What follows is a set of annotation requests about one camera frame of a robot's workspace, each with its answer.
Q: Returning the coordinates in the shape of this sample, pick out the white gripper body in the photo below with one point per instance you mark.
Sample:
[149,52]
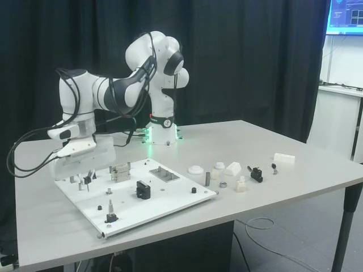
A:
[102,156]

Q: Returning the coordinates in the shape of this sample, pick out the thin metal round peg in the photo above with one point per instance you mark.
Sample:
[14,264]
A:
[80,187]

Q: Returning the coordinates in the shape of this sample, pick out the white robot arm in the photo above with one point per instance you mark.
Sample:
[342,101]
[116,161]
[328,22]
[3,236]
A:
[161,93]

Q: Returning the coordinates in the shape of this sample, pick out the thick metal round peg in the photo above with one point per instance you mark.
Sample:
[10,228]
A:
[207,178]

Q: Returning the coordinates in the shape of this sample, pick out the flat white mounting plate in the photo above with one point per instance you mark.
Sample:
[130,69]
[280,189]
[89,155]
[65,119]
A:
[82,146]

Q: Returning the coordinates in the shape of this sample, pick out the black D-SUB plug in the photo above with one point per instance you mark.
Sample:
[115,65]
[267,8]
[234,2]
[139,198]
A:
[143,190]

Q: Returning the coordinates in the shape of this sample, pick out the white task board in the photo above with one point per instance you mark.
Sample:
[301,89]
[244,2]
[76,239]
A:
[170,204]

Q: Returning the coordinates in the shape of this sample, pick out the white large gear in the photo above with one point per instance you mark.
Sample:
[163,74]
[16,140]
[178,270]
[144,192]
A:
[195,169]

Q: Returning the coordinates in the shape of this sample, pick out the white block holder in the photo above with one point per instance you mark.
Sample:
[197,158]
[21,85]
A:
[240,187]
[216,174]

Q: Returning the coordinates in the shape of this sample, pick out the white medium gear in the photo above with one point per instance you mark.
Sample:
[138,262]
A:
[219,165]

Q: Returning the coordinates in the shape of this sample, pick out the black box under table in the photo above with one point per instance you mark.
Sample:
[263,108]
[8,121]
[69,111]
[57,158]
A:
[175,249]

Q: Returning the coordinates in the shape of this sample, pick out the metal BNC plug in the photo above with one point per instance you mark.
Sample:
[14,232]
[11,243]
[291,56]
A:
[222,184]

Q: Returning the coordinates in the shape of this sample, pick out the white wedge holder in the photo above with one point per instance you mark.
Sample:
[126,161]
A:
[232,168]

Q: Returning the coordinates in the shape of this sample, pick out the black plug with metal pin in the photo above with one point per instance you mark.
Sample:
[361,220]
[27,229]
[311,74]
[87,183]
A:
[256,173]

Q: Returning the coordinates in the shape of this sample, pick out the small black plug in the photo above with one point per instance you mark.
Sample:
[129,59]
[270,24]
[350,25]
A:
[274,166]

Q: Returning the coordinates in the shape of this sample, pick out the black curtain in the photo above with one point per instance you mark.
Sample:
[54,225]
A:
[255,71]

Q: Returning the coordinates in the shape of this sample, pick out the long white holder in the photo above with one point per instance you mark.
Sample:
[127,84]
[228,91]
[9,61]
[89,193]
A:
[284,157]

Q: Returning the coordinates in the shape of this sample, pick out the white cabinet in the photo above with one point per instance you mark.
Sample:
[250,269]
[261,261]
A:
[331,122]

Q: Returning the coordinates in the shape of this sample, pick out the black table leg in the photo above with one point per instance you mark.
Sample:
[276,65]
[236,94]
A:
[344,226]

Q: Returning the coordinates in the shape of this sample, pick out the blue screen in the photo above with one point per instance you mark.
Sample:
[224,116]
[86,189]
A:
[344,17]

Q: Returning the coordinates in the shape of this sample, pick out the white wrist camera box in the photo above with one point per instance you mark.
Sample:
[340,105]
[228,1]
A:
[56,133]

